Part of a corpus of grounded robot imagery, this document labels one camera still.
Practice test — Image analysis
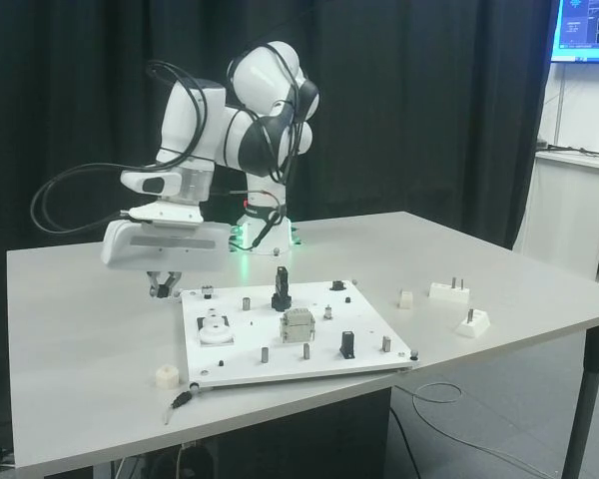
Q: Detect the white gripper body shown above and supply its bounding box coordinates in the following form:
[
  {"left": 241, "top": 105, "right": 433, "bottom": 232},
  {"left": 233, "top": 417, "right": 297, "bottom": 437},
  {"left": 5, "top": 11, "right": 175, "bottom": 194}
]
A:
[{"left": 99, "top": 219, "right": 231, "bottom": 274}]

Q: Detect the white peg holder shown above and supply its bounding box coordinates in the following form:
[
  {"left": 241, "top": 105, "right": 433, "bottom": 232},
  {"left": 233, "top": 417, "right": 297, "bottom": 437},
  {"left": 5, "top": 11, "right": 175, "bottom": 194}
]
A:
[
  {"left": 453, "top": 311, "right": 492, "bottom": 339},
  {"left": 428, "top": 281, "right": 471, "bottom": 303}
]

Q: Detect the white large gear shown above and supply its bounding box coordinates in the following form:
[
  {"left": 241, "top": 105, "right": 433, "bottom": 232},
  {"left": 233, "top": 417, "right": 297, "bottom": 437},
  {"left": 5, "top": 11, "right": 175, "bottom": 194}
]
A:
[{"left": 199, "top": 326, "right": 234, "bottom": 347}]

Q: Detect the black D-SUB plug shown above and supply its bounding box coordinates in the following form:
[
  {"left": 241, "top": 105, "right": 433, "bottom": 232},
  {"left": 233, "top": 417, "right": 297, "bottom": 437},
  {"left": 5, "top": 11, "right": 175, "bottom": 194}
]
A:
[{"left": 270, "top": 265, "right": 294, "bottom": 311}]

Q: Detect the black Ethernet plug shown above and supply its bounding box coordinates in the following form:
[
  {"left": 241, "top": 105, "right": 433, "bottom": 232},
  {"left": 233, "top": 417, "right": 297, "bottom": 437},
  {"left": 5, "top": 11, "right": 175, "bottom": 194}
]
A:
[{"left": 162, "top": 391, "right": 195, "bottom": 426}]

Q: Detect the white task board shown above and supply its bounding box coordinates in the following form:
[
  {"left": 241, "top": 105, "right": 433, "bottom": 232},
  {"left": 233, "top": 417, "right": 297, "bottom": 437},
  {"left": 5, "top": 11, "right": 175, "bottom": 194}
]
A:
[{"left": 179, "top": 277, "right": 421, "bottom": 394}]

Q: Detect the black box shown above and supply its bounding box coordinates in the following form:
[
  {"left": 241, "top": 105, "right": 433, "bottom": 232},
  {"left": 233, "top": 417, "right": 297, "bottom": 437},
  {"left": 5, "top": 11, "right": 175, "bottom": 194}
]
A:
[{"left": 112, "top": 386, "right": 394, "bottom": 479}]

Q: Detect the black curtain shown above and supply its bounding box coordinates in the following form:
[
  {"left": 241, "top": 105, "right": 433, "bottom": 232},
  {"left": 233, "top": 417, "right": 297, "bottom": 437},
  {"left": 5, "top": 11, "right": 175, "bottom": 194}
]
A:
[{"left": 0, "top": 0, "right": 565, "bottom": 450}]

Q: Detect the black USB plug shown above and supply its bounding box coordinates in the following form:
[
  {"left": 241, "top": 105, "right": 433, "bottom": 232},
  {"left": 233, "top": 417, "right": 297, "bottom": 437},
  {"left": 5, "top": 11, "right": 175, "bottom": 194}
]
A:
[{"left": 338, "top": 329, "right": 357, "bottom": 360}]

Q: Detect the white cabinet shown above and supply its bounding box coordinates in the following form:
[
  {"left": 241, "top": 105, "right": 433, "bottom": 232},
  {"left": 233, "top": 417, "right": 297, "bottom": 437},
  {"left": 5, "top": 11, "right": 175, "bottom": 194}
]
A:
[{"left": 512, "top": 148, "right": 599, "bottom": 289}]

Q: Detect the dark grey table leg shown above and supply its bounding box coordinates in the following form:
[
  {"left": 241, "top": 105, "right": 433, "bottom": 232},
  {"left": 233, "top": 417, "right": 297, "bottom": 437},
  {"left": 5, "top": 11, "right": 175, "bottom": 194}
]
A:
[{"left": 562, "top": 318, "right": 599, "bottom": 479}]

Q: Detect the blue screen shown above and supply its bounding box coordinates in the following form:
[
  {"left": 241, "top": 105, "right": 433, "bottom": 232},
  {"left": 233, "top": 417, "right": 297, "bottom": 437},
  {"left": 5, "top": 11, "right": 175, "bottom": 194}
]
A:
[{"left": 548, "top": 0, "right": 599, "bottom": 65}]

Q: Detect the grey floor cable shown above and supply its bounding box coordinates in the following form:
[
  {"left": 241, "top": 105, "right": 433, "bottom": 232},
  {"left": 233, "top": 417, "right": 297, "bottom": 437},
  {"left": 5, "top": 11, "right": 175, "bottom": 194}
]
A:
[{"left": 392, "top": 381, "right": 533, "bottom": 479}]

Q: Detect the black floor cable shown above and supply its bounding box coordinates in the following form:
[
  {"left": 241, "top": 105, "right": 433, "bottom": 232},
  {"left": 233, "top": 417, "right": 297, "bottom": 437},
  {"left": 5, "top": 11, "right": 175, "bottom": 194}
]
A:
[{"left": 389, "top": 407, "right": 416, "bottom": 479}]

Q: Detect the thin black cable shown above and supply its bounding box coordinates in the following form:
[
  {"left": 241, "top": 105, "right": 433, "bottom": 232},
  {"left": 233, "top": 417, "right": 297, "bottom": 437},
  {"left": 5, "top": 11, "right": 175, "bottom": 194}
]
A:
[{"left": 535, "top": 141, "right": 599, "bottom": 162}]

